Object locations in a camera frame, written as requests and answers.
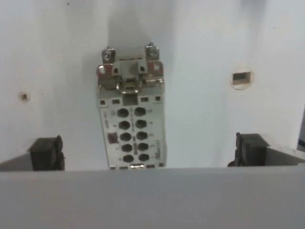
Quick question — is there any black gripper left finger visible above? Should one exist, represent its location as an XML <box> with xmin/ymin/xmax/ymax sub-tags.
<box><xmin>0</xmin><ymin>135</ymin><xmax>65</xmax><ymax>172</ymax></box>

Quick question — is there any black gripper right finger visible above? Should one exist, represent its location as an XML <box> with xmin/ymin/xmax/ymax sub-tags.
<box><xmin>227</xmin><ymin>132</ymin><xmax>305</xmax><ymax>167</ymax></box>

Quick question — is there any grey waterproof plug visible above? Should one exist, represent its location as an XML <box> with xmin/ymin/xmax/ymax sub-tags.
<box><xmin>96</xmin><ymin>61</ymin><xmax>167</xmax><ymax>170</ymax></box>

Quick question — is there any white task board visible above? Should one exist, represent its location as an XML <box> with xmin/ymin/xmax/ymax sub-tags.
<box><xmin>0</xmin><ymin>0</ymin><xmax>305</xmax><ymax>172</ymax></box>

